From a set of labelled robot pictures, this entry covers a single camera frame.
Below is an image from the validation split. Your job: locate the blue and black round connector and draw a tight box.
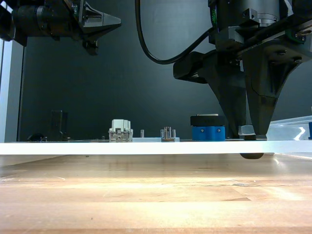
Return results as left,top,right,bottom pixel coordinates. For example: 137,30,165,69
190,113,226,141

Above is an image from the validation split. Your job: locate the clear plastic tub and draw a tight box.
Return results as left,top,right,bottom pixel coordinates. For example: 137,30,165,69
267,116,312,141

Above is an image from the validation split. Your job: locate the small silver threaded stud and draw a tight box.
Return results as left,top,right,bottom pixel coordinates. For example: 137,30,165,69
160,126,176,143

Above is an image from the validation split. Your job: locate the grey connector housing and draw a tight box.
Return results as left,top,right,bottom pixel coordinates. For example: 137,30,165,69
108,118,134,143

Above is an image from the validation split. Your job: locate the white board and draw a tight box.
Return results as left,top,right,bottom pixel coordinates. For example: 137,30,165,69
0,138,312,156

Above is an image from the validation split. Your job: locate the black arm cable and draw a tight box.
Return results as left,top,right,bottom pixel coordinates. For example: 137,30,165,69
135,0,216,65

